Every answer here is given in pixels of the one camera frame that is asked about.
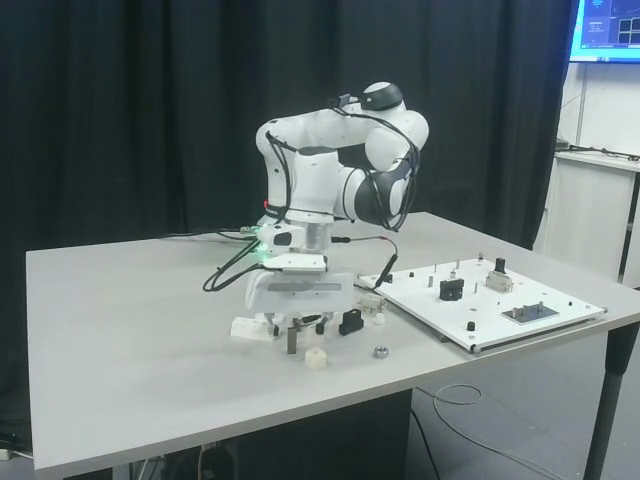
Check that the white cabinet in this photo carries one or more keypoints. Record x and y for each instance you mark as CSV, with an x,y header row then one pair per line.
x,y
590,215

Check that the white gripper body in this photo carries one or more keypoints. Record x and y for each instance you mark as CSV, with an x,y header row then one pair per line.
x,y
300,300

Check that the black table leg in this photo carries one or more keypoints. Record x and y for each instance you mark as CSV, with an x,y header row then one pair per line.
x,y
612,400

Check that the black box under table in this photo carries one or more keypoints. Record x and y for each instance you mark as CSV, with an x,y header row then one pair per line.
x,y
280,440

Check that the white power strip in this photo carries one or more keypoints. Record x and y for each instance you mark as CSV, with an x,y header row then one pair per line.
x,y
5,454

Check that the black D-SUB plug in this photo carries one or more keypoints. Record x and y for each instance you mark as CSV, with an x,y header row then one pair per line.
x,y
350,324

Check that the large white holder block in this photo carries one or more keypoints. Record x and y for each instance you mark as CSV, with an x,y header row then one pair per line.
x,y
247,327

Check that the black Ethernet plug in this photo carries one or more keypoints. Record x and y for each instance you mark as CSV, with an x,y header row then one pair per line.
x,y
305,321

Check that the blue screen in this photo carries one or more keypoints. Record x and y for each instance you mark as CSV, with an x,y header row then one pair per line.
x,y
607,30

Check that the grey metal plug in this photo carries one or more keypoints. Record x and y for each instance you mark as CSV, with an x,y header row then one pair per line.
x,y
371,306

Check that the small white peg holder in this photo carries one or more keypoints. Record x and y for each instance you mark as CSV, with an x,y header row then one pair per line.
x,y
316,359

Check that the black curtain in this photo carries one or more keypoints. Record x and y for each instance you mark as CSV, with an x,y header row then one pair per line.
x,y
150,100

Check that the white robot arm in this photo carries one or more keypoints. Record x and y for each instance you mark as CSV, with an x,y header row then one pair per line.
x,y
310,175

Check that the white task board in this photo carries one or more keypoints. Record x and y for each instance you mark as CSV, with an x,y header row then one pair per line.
x,y
500,310

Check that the metal nut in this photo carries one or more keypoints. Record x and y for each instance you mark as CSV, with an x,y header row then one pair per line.
x,y
380,352

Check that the white small gear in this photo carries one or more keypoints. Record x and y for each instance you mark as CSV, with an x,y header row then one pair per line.
x,y
379,319

